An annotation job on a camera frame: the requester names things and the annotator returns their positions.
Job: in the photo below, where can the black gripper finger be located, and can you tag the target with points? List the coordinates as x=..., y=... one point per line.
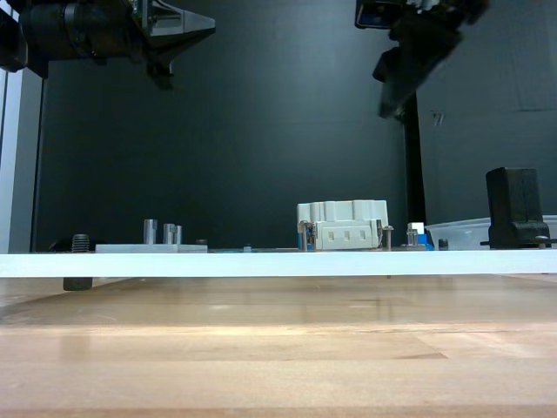
x=384, y=65
x=418, y=56
x=198, y=24
x=178, y=43

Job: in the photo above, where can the white taskboard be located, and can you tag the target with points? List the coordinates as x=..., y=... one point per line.
x=278, y=265

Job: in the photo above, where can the beige connector housing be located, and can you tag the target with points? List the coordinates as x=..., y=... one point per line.
x=344, y=217

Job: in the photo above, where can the clear plastic tub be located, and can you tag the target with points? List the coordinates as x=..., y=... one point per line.
x=452, y=228

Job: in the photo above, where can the small silver metal stud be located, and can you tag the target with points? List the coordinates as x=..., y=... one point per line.
x=411, y=239

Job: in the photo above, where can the black connector socket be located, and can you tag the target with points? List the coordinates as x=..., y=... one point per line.
x=513, y=209

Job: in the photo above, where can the small blue clamp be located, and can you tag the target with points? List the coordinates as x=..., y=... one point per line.
x=425, y=241

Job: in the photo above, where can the black board screw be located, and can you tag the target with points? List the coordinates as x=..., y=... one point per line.
x=80, y=243
x=443, y=244

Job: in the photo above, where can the short silver metal peg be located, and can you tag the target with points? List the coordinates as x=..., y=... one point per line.
x=170, y=234
x=150, y=231

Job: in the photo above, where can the black board foot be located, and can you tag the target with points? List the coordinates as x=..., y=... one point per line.
x=77, y=284

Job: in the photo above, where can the black metal frame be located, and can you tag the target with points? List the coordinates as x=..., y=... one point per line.
x=413, y=174

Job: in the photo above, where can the grey metal base plate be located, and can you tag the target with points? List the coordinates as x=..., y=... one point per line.
x=130, y=248

